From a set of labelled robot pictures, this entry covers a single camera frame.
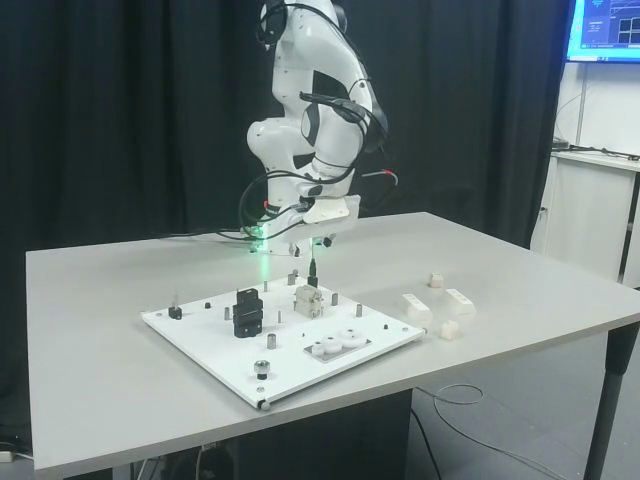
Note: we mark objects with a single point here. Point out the thin metal round peg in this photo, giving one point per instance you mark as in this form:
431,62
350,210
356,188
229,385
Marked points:
358,310

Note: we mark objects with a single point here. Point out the white task board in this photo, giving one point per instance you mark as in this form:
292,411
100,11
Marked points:
285,360

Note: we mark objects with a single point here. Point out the black Ethernet plug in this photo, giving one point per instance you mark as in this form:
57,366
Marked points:
175,310

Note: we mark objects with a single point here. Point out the white cabinet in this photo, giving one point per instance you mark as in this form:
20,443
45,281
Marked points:
585,215

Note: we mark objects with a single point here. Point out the small white round-topped holder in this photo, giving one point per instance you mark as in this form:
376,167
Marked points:
436,280

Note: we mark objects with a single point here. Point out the blue screen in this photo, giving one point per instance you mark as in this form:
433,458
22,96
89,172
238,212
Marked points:
605,27

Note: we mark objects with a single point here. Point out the metal bolt with black knob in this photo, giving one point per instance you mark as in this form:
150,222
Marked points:
261,368

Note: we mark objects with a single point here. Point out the white large gear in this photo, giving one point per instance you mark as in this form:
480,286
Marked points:
351,338

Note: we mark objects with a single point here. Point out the black D-SUB plug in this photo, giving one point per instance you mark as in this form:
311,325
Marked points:
246,315

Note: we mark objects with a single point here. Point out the small white block holder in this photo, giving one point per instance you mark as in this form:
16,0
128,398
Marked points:
450,330

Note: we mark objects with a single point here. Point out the thick metal round peg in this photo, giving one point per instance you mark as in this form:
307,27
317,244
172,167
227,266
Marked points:
271,341

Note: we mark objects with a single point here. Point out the white medium gear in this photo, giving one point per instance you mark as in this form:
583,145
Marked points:
330,345

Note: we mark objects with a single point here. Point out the dark table leg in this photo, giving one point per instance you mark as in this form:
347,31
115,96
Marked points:
607,400

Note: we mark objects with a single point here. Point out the black box under table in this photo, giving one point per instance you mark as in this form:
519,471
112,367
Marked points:
320,440

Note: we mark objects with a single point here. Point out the white holder with holes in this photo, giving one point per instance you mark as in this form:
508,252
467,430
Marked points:
459,302
416,310

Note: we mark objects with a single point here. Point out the white small gear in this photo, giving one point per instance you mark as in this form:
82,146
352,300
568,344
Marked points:
316,350

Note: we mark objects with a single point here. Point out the black curtain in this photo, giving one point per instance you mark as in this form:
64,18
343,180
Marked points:
125,100

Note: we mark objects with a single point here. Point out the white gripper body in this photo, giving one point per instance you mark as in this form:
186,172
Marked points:
315,229

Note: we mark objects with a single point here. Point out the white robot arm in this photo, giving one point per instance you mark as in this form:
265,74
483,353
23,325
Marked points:
300,125

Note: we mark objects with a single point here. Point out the black USB plug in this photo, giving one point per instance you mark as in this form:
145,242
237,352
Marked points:
312,274

